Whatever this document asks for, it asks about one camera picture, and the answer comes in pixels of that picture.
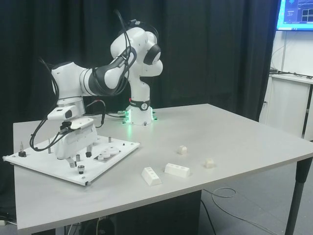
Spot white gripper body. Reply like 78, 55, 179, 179
54, 122, 98, 162

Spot flat white mounting plate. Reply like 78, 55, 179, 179
69, 117, 95, 131

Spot white large gear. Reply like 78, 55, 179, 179
105, 146, 121, 158

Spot white task board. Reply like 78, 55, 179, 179
2, 136, 141, 187

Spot black plug with metal tip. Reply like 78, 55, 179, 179
18, 140, 27, 159

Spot white three-hole peg holder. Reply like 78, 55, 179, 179
164, 162, 192, 178
141, 166, 163, 187

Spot black box under table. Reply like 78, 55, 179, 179
64, 189, 202, 235

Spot black curtain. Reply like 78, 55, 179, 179
0, 0, 282, 150

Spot white cabinet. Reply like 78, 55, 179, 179
258, 70, 313, 142

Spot dark table leg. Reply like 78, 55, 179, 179
284, 156, 310, 235

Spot blue screen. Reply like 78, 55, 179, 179
275, 0, 313, 32

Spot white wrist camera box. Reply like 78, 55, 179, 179
47, 105, 86, 121

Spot thin black rod with wire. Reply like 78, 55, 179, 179
84, 98, 107, 128

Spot black wrist cable bundle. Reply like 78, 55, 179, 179
28, 57, 74, 150

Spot black upper arm cable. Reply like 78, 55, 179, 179
114, 9, 138, 74

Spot black floor cable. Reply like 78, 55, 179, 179
200, 199, 222, 235

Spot grey floor cable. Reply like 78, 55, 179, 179
211, 187, 248, 221

